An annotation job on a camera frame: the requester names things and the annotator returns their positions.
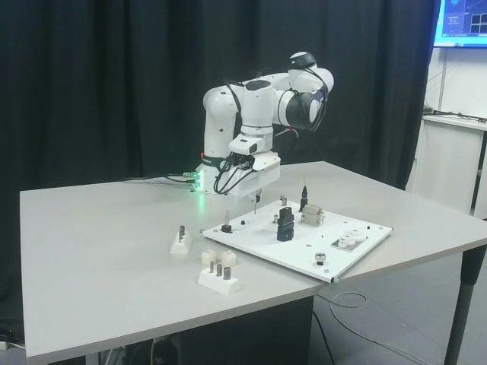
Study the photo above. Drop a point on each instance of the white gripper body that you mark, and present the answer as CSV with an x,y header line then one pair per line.
x,y
262,180

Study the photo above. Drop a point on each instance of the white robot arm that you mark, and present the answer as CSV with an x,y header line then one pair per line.
x,y
217,125

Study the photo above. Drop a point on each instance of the large metal square peg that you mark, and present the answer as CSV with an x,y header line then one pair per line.
x,y
227,273

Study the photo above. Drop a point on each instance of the medium metal square peg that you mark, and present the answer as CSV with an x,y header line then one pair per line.
x,y
219,270

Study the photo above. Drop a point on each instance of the small white peg holder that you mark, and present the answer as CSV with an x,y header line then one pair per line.
x,y
179,246

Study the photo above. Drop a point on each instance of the white three-peg holder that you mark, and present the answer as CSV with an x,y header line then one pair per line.
x,y
217,286

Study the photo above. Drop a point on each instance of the small metal plug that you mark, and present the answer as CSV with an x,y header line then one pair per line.
x,y
282,200

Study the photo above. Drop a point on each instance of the metal BNC plug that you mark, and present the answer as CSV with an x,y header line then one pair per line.
x,y
274,218

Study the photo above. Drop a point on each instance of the black D-SUB plug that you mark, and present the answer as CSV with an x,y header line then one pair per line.
x,y
285,226

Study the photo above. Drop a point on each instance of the black upright plug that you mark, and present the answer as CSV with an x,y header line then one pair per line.
x,y
304,193

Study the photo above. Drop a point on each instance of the grey metal connector housing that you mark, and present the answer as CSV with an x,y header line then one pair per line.
x,y
312,216

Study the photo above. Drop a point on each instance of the white task board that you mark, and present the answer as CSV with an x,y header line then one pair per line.
x,y
304,247

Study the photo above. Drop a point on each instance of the metal bolt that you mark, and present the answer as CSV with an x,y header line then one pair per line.
x,y
320,258

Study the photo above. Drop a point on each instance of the white large gear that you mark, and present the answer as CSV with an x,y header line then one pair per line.
x,y
359,239

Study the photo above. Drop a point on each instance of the black box under table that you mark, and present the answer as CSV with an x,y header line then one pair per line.
x,y
247,334

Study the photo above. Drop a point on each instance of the white cabinet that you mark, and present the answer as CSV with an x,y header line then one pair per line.
x,y
449,163

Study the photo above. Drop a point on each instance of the black curtain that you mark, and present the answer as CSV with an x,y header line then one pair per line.
x,y
95,76

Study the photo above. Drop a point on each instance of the dark table leg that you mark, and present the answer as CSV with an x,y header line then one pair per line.
x,y
462,304

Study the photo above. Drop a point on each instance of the blue screen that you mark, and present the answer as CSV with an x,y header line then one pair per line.
x,y
462,23

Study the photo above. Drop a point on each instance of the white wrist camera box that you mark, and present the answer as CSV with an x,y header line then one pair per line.
x,y
245,146

